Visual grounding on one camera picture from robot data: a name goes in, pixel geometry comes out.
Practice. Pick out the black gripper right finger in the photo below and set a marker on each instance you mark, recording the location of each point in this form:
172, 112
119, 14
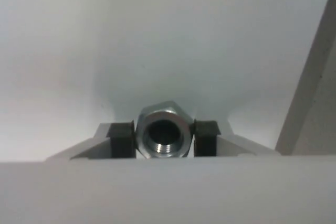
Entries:
206, 140

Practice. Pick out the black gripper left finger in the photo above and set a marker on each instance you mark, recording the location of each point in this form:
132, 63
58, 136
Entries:
120, 140

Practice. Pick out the metal hex bolt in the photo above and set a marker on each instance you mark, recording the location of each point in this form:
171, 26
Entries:
157, 108

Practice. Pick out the white task board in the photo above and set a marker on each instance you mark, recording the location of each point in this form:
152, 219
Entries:
105, 51

